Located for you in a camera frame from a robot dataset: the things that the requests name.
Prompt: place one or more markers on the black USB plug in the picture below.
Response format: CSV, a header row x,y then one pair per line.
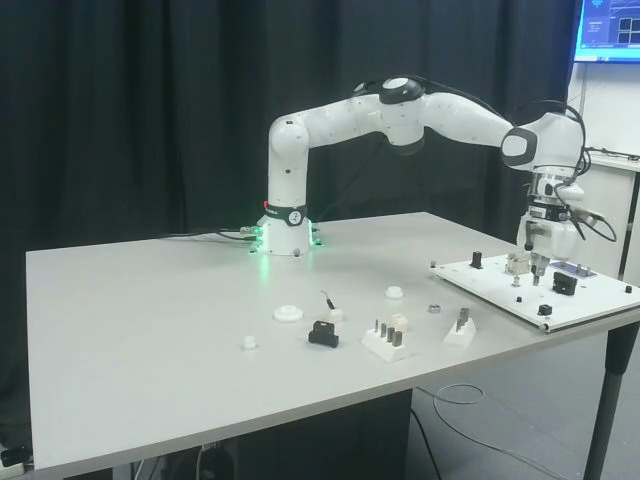
x,y
330,303

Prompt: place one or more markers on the white large gear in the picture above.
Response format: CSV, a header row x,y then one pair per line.
x,y
288,314

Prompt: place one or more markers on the black curtain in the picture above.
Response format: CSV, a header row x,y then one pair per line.
x,y
150,125

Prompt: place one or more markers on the white cube plug holder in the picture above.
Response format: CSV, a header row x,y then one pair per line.
x,y
400,323

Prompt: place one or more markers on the white task board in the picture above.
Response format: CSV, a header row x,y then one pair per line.
x,y
590,310

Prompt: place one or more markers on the white round peg holder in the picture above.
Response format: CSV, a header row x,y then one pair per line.
x,y
457,338

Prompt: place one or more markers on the large metal square peg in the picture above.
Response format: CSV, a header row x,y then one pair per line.
x,y
396,337

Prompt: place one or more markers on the white square peg holder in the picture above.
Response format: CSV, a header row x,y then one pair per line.
x,y
380,350

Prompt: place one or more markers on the small white plug holder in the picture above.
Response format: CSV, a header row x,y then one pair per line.
x,y
337,315

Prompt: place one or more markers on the metal bolt nut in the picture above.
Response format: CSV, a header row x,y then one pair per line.
x,y
434,308

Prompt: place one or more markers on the blue screen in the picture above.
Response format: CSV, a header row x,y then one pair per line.
x,y
607,30

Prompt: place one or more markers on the black D-SUB plug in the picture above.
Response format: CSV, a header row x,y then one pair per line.
x,y
324,334

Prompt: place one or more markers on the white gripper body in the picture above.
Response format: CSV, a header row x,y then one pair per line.
x,y
562,240

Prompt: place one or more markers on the white cabinet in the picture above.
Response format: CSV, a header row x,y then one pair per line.
x,y
631,225

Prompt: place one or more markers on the grey waterproof plug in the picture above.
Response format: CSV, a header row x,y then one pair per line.
x,y
516,265

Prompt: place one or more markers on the medium metal square peg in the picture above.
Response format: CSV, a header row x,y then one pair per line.
x,y
384,330

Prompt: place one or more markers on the white medium gear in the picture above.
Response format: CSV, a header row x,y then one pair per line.
x,y
394,292

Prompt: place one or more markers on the black table leg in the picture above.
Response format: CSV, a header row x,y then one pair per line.
x,y
607,400

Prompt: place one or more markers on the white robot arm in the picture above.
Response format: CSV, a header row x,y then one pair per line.
x,y
345,120

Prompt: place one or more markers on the white small gear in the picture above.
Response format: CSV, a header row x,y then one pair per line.
x,y
248,343

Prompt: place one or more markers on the large metal round peg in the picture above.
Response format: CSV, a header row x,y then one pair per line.
x,y
467,317

